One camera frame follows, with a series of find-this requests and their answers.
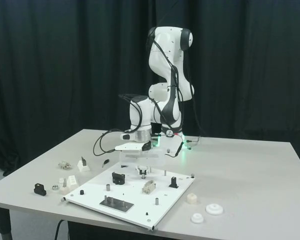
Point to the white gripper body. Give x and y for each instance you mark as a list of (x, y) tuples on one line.
[(142, 158)]

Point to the metal BNC plug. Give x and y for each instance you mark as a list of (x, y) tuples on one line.
[(142, 176)]

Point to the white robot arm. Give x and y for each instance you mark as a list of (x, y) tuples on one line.
[(165, 82)]

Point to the white task board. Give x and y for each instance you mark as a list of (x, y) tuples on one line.
[(130, 195)]

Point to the black USB plug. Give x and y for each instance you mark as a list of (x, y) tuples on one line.
[(105, 163)]

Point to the cream plastic block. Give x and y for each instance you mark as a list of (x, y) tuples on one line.
[(192, 199)]

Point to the white peg holder block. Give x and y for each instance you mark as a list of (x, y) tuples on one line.
[(83, 167)]

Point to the long white holder block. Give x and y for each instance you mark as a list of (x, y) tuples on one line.
[(72, 181)]

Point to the white medium gear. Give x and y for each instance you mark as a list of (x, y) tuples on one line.
[(197, 218)]

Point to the beige waterproof plug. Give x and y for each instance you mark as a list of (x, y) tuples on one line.
[(64, 165)]

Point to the white large gear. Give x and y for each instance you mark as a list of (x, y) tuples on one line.
[(214, 209)]

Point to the small white holder with peg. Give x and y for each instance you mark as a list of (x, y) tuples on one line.
[(63, 190)]

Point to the metal bolt nut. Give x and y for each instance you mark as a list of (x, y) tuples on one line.
[(55, 187)]

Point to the black D-SUB plug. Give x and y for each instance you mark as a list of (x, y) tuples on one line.
[(40, 190)]

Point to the black curtain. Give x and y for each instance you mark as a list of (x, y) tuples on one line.
[(52, 62)]

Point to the black table leg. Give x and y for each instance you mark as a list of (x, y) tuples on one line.
[(1, 222)]

